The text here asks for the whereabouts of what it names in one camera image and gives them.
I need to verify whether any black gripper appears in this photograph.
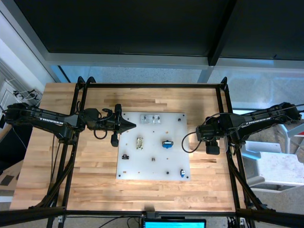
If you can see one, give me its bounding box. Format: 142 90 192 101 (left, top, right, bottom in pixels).
102 103 137 148
195 115 227 156

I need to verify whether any flat cardboard box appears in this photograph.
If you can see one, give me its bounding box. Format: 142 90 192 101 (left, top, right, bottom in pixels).
0 159 24 190

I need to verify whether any grey metal stand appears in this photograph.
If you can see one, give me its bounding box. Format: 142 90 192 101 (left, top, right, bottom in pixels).
268 116 304 155

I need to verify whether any black window post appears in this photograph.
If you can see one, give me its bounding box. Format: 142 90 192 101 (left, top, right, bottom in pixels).
208 0 238 67

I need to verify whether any blue laptop screen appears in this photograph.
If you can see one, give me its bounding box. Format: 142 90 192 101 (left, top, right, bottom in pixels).
142 218 207 228

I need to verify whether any black white cable bundle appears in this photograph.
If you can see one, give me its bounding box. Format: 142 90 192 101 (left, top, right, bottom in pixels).
13 89 43 101

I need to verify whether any white plastic stool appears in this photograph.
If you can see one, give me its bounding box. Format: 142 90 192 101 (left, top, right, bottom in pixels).
241 140 304 192

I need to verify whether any black table-level camera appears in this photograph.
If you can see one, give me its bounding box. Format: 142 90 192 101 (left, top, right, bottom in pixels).
144 209 158 219

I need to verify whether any white board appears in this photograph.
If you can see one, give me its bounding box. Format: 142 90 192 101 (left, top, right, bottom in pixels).
115 112 192 181

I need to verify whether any black aluminium frame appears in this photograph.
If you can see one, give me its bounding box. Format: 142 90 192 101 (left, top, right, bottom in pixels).
0 76 304 228

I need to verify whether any clear acrylic block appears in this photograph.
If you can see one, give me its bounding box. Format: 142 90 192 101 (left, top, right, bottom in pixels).
140 114 162 125

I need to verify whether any arm braided cable loop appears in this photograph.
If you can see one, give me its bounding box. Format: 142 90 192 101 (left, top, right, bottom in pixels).
93 127 108 140

